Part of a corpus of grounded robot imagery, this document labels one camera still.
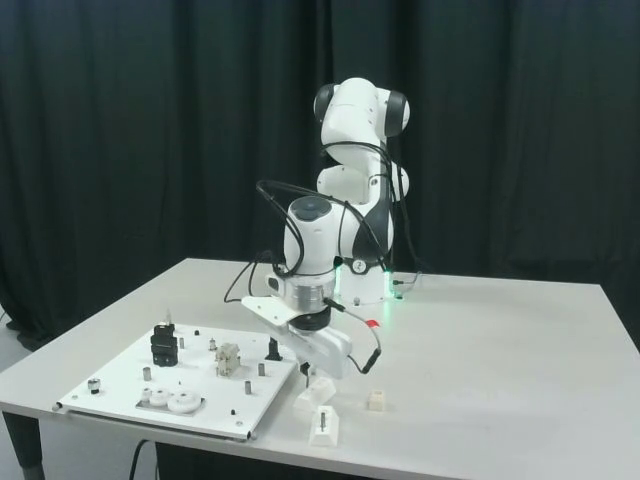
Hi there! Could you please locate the thick black cable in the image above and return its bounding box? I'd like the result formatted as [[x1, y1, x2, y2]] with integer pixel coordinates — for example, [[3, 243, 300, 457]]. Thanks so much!
[[130, 438, 160, 480]]

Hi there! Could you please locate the black curtain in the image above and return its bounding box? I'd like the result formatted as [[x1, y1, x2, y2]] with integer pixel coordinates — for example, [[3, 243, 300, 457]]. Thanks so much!
[[0, 0, 640, 346]]

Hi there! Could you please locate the white task board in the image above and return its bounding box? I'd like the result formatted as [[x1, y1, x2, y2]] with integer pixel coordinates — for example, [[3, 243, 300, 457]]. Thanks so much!
[[52, 322, 297, 444]]

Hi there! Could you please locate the white large gear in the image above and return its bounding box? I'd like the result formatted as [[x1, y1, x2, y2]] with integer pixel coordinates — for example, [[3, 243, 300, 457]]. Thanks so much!
[[167, 393, 201, 415]]

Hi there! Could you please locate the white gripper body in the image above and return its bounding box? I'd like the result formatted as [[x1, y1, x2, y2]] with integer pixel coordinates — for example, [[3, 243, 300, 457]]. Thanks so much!
[[276, 324, 352, 382]]

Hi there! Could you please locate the white peg holder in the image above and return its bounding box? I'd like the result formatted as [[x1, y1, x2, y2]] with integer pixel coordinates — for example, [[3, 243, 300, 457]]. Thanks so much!
[[293, 375, 336, 414], [308, 403, 342, 448]]

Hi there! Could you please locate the black D-SUB plug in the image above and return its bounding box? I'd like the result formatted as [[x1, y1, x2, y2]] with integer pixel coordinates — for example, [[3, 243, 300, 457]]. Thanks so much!
[[148, 322, 181, 370]]

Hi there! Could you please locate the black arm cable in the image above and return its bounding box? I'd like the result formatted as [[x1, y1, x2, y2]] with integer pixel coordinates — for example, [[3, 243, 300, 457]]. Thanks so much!
[[254, 141, 419, 281], [223, 249, 296, 305]]

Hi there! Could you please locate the black table leg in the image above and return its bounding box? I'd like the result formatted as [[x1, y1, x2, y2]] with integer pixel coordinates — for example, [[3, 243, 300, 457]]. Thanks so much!
[[1, 410, 42, 480]]

